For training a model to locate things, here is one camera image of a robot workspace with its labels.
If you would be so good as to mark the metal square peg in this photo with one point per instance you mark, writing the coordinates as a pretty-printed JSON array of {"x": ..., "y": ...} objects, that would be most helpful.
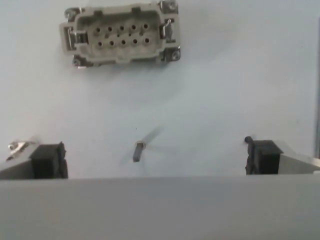
[
  {"x": 16, "y": 145},
  {"x": 139, "y": 153}
]

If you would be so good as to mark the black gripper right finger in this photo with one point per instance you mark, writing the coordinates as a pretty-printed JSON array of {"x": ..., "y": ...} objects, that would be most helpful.
[{"x": 265, "y": 161}]

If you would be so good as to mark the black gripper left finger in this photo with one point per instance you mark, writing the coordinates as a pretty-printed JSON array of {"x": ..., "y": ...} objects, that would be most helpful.
[{"x": 47, "y": 162}]

